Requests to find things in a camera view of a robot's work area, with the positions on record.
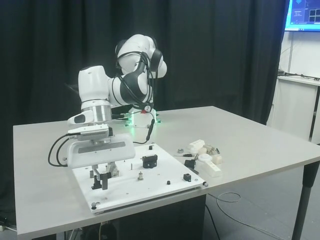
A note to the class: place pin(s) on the white cabinet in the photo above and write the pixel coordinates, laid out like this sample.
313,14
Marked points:
295,107

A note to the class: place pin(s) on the white cube holder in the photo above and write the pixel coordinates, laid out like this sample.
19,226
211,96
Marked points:
217,159

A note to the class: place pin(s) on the black D-SUB plug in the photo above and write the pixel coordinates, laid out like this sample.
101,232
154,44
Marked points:
189,163

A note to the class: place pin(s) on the black curtain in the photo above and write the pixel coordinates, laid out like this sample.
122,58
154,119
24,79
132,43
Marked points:
50,50

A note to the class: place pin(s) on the white small gear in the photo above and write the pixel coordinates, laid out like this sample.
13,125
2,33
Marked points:
203,150

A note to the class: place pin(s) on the blue screen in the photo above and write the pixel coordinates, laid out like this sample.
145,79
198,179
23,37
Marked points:
302,15

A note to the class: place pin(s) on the grey metal plug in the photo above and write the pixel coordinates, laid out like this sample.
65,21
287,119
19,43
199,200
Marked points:
210,149

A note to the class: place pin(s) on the white long peg holder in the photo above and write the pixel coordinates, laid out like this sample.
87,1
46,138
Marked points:
211,170

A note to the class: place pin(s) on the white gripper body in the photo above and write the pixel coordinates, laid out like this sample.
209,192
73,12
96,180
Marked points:
105,152

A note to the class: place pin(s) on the metal round peg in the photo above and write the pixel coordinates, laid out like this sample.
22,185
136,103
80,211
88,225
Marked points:
217,150

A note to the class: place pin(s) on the metal nut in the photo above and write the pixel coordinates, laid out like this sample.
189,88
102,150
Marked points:
180,151

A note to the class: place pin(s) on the black table leg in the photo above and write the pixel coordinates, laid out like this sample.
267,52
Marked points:
303,200

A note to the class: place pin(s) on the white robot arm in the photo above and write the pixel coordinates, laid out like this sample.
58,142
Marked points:
90,85

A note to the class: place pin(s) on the white task board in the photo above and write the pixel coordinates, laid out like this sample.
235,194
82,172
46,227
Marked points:
150,185

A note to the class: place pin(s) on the metal square peg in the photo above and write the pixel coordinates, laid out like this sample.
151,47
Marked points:
91,174
105,186

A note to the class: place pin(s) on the flat white camera plate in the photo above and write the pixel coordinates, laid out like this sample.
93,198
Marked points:
92,132

